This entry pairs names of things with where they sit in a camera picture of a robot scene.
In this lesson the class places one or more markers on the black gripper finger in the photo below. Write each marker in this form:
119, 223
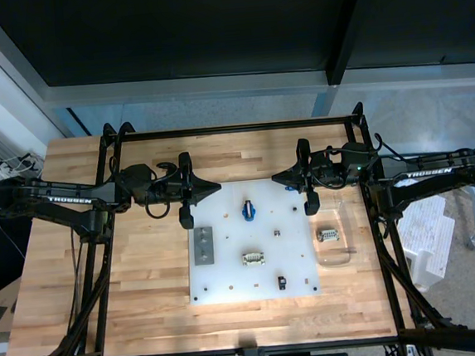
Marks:
202, 184
294, 182
201, 193
291, 174

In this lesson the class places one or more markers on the grey metal plate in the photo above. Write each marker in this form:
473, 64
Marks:
198, 248

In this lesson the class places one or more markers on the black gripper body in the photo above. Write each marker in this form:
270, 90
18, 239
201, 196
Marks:
324, 172
167, 188

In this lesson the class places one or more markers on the black aluminium frame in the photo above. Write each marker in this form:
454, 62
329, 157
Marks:
233, 127

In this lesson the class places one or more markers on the cardboard box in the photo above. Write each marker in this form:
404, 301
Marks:
4, 296

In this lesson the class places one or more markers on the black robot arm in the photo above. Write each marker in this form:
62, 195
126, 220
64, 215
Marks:
428, 173
69, 199

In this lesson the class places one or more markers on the clear plastic tub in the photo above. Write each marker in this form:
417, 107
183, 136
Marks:
332, 257

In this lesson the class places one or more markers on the black wall post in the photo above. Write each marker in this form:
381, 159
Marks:
345, 31

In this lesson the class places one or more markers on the blue clamp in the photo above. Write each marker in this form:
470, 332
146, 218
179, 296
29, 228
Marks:
249, 217

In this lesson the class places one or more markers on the white foam block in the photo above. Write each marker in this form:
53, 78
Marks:
425, 232

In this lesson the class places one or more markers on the black table camera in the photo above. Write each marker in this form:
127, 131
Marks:
253, 353

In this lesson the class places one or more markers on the blue white connector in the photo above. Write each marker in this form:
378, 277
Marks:
289, 189

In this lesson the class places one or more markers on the beige connector hub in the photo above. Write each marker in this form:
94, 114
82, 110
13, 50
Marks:
253, 258

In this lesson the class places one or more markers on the small silver connector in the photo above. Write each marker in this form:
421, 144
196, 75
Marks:
277, 233

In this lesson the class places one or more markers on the white board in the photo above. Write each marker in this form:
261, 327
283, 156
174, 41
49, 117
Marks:
229, 270

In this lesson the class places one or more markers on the beige HAN10E connector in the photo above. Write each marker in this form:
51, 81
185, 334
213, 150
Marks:
327, 235

